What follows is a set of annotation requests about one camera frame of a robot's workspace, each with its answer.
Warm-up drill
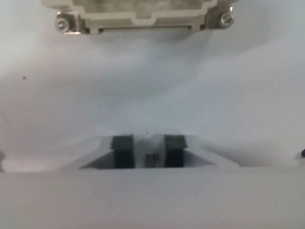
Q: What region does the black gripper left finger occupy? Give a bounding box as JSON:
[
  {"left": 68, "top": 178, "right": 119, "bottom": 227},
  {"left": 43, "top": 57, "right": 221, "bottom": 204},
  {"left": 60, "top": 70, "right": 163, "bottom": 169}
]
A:
[{"left": 56, "top": 134, "right": 135, "bottom": 171}]

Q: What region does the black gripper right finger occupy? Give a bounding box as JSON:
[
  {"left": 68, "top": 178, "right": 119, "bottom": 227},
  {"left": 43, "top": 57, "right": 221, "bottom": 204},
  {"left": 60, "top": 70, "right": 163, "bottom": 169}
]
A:
[{"left": 163, "top": 134, "right": 240, "bottom": 168}]

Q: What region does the small metal square peg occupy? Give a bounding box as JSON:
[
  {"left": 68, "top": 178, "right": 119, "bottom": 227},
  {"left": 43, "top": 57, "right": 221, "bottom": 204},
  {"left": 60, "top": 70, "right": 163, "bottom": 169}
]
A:
[{"left": 144, "top": 153, "right": 160, "bottom": 168}]

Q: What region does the white task board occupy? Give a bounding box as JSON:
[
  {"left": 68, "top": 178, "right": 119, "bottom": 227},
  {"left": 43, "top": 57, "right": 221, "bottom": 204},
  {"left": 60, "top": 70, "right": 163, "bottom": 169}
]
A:
[{"left": 0, "top": 0, "right": 305, "bottom": 173}]

